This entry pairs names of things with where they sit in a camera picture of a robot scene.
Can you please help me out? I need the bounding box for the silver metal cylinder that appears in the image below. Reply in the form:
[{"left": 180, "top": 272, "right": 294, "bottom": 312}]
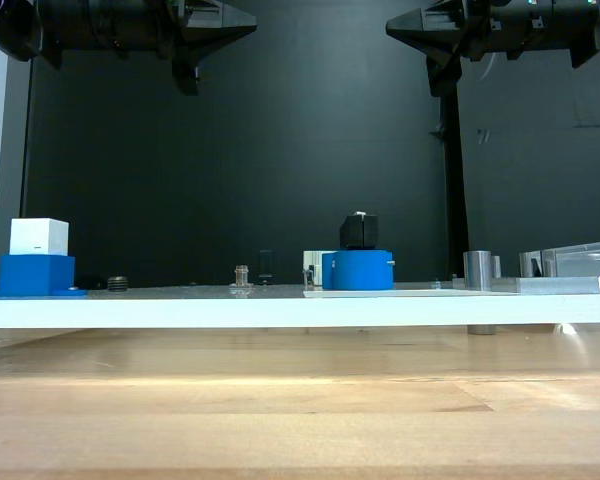
[{"left": 462, "top": 248, "right": 497, "bottom": 336}]

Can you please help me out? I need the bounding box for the black connector plug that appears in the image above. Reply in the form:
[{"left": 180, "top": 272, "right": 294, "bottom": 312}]
[{"left": 338, "top": 209, "right": 380, "bottom": 251}]

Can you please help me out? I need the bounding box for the small metal coax connector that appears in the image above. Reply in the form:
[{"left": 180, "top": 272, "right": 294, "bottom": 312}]
[{"left": 228, "top": 264, "right": 254, "bottom": 296}]

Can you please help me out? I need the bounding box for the white cube plug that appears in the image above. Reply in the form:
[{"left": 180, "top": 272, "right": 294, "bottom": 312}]
[{"left": 9, "top": 216, "right": 71, "bottom": 257}]

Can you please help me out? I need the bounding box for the clear plastic tub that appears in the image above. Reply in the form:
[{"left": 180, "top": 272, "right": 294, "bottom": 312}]
[{"left": 522, "top": 238, "right": 600, "bottom": 301}]

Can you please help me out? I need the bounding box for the beige connector housing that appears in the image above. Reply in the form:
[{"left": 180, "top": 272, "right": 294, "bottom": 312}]
[{"left": 302, "top": 250, "right": 326, "bottom": 292}]

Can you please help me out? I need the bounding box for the grey aluminium block with holes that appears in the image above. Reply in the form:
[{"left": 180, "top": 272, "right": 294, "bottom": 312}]
[{"left": 452, "top": 253, "right": 600, "bottom": 295}]

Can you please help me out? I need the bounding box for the white task board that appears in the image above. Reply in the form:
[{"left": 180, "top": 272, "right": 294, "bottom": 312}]
[{"left": 0, "top": 285, "right": 600, "bottom": 330}]

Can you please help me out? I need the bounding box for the black aluminium frame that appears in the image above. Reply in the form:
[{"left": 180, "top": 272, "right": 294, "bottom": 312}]
[{"left": 429, "top": 92, "right": 474, "bottom": 281}]

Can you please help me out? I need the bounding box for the blue round connector mount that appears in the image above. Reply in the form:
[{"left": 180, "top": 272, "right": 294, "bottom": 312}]
[{"left": 321, "top": 248, "right": 396, "bottom": 292}]

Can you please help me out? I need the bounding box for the blue square connector mount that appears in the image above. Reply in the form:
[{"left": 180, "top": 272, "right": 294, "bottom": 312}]
[{"left": 0, "top": 253, "right": 89, "bottom": 299}]

